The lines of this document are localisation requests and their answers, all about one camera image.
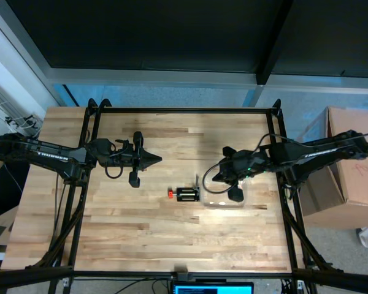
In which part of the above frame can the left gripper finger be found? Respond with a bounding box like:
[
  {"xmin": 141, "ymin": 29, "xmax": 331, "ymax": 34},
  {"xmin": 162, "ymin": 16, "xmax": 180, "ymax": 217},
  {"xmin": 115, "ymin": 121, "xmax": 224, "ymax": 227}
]
[
  {"xmin": 140, "ymin": 159, "xmax": 163, "ymax": 172},
  {"xmin": 140, "ymin": 147, "xmax": 163, "ymax": 160}
]

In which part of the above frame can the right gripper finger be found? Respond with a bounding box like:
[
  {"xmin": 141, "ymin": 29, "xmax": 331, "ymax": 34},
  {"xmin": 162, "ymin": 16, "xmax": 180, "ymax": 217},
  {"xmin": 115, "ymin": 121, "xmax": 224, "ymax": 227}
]
[{"xmin": 212, "ymin": 162, "xmax": 234, "ymax": 185}]

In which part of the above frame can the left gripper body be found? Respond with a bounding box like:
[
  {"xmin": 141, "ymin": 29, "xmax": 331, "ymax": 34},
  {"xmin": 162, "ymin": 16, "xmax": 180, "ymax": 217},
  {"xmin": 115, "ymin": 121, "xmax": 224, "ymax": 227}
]
[{"xmin": 122, "ymin": 131, "xmax": 144, "ymax": 188}]

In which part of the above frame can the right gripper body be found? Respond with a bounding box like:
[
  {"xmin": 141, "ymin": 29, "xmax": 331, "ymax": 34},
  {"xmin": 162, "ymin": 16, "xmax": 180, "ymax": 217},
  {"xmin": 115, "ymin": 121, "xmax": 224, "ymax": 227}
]
[{"xmin": 222, "ymin": 146, "xmax": 259, "ymax": 202}]

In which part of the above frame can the clear plastic container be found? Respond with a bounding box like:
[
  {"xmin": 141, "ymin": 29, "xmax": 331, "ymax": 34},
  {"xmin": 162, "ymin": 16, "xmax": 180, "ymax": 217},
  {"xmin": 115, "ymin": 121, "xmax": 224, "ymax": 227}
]
[{"xmin": 201, "ymin": 178, "xmax": 253, "ymax": 211}]

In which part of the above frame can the black clamp with red knob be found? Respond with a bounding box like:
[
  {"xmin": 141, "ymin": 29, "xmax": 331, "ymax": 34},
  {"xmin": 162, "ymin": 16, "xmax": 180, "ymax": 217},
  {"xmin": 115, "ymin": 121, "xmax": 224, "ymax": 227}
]
[{"xmin": 167, "ymin": 186, "xmax": 201, "ymax": 203}]

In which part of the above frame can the blue screen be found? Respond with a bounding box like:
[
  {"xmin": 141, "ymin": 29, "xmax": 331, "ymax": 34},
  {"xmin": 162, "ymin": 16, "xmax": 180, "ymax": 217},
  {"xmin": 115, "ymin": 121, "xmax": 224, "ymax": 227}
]
[{"xmin": 171, "ymin": 281, "xmax": 255, "ymax": 294}]

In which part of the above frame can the cardboard box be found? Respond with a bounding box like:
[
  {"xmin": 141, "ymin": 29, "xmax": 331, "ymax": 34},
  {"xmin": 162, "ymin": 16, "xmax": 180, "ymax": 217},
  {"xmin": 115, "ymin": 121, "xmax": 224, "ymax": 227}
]
[{"xmin": 296, "ymin": 105, "xmax": 368, "ymax": 231}]

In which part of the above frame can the black frame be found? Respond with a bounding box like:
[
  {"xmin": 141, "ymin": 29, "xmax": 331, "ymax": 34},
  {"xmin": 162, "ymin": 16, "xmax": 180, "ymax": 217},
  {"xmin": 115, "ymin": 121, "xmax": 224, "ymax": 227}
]
[{"xmin": 0, "ymin": 97, "xmax": 368, "ymax": 294}]

